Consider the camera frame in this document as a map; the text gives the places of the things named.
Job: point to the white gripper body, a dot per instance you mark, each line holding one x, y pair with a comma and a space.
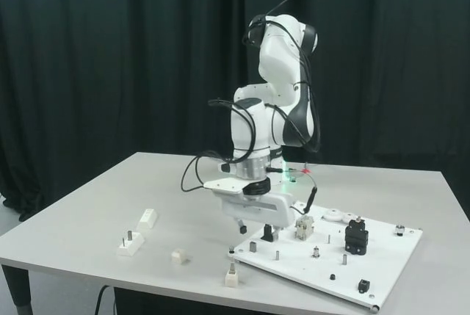
257, 210

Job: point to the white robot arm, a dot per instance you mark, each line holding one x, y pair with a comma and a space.
271, 65

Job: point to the dark metal square peg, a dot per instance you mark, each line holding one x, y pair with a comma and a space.
252, 247

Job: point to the short metal round peg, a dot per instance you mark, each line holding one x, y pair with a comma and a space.
231, 247

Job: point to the small white peg holder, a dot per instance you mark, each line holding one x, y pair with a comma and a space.
232, 279

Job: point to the white peg holder with holes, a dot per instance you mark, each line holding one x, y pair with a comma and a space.
133, 247

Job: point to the silver round plug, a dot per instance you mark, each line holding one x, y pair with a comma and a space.
399, 230

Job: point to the beige rectangular connector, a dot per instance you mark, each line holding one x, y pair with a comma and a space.
304, 227

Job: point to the flat white plate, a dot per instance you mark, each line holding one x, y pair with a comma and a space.
224, 185

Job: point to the white task board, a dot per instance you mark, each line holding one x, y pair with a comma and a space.
301, 271

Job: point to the metal BNC plug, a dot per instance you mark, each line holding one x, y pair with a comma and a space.
316, 252

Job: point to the white large gear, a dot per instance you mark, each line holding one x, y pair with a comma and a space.
332, 215

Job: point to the small white block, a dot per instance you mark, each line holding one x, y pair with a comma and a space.
179, 256

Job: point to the white medium gear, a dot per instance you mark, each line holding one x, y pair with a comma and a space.
348, 217

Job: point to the black D-SUB plug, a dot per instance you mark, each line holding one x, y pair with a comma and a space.
355, 238

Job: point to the white holder block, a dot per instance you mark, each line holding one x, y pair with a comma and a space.
147, 219

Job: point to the black table leg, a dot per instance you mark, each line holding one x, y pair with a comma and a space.
16, 289

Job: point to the black curtain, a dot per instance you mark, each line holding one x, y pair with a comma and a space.
73, 54

